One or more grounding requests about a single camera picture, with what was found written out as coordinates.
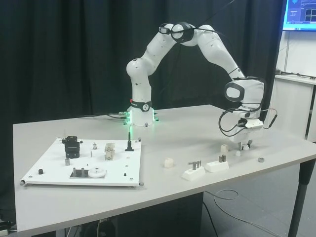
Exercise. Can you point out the blue screen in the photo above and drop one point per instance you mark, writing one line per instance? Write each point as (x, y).
(300, 12)

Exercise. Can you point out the metal bolt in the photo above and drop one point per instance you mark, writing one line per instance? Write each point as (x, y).
(261, 159)

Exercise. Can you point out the white task board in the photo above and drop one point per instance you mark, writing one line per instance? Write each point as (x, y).
(61, 172)

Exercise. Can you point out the black table leg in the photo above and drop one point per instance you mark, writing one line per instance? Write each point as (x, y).
(303, 197)

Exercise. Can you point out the black D-SUB plug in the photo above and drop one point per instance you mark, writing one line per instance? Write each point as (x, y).
(72, 148)

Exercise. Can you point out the black curtain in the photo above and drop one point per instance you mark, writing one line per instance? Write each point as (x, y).
(61, 49)

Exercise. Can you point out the white large gear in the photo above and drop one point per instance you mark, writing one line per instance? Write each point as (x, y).
(96, 172)

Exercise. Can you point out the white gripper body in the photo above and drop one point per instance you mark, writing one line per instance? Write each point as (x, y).
(243, 134)

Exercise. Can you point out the white small gear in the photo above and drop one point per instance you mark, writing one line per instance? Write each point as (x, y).
(237, 153)

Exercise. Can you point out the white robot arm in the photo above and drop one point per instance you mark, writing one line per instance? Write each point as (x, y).
(212, 47)

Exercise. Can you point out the small white holder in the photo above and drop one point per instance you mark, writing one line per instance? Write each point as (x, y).
(169, 163)
(224, 147)

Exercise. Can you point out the black upright plug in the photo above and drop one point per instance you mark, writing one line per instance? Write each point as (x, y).
(129, 145)

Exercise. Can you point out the metal round peg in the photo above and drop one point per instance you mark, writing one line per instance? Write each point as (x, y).
(195, 165)

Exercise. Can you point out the white peg holder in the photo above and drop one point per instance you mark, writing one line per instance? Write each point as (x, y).
(217, 166)
(193, 174)

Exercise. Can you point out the white cabinet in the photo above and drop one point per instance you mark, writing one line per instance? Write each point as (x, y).
(293, 106)

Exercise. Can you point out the white medium gear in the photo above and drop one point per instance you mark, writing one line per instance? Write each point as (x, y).
(245, 147)

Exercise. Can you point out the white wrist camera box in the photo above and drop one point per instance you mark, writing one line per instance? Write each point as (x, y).
(253, 123)

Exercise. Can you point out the metal square peg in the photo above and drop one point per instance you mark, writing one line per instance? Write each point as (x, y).
(221, 158)

